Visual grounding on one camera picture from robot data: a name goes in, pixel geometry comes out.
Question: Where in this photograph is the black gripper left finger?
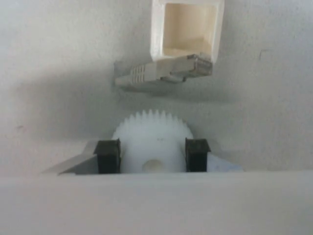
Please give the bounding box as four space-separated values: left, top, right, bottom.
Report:
40 138 122 175

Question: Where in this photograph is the white medium gear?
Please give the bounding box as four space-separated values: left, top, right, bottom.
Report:
112 109 193 173

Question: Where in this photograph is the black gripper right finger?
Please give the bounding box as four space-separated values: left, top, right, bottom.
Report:
184 138 245 173

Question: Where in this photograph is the grey Ethernet plug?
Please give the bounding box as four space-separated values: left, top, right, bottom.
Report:
114 54 213 86

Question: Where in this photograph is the white Ethernet plug holder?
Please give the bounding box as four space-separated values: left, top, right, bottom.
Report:
149 0 225 64

